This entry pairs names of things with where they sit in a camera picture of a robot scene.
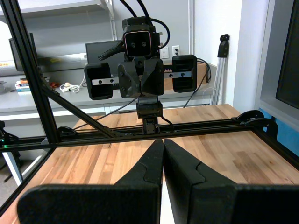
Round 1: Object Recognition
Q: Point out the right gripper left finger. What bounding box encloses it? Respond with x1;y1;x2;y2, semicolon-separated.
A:
16;139;164;224

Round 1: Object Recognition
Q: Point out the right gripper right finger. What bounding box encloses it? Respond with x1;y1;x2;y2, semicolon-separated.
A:
163;139;299;224

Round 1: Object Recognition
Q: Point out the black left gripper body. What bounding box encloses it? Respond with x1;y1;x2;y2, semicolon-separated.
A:
84;55;198;100

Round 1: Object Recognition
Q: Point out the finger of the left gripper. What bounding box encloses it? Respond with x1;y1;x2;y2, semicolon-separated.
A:
141;58;164;96
117;62;142;98

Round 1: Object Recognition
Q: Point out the black computer monitor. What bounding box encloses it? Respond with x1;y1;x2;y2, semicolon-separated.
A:
85;41;127;76
8;32;38;72

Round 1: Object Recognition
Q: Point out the grey desk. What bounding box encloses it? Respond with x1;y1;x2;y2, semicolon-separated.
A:
0;63;218;121

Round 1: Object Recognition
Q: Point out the aluminium stand with black head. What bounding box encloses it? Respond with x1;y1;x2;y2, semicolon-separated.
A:
210;34;231;105

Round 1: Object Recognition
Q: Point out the stack of books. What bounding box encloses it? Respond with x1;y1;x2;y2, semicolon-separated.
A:
15;79;31;93

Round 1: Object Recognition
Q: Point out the blue panel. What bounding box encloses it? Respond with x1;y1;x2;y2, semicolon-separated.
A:
258;108;299;159

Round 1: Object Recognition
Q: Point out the white table leg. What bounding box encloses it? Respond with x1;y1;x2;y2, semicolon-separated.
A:
1;151;24;186

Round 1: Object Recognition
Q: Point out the white cable bundle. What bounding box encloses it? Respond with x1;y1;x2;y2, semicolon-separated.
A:
59;64;88;93

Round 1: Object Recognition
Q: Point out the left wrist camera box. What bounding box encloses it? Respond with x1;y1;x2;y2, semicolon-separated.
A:
121;17;157;60

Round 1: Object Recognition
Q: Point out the thin black cable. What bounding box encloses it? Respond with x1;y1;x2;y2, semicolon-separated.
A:
151;18;171;49

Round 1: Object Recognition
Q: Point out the black aluminium frame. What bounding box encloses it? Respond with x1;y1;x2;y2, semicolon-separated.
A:
0;0;299;212

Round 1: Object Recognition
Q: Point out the thick black cable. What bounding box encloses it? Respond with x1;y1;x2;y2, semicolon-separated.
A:
118;0;138;18
136;0;152;19

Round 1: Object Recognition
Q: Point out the grey wall shelf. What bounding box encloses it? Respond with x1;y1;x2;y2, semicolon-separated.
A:
0;0;116;65

